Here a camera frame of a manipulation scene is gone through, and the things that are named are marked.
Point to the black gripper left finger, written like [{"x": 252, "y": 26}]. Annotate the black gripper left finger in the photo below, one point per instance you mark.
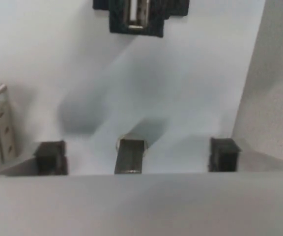
[{"x": 50, "y": 159}]

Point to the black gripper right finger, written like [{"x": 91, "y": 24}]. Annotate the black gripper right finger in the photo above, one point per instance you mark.
[{"x": 223, "y": 157}]

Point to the white task board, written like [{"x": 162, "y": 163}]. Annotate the white task board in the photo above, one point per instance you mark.
[{"x": 58, "y": 61}]

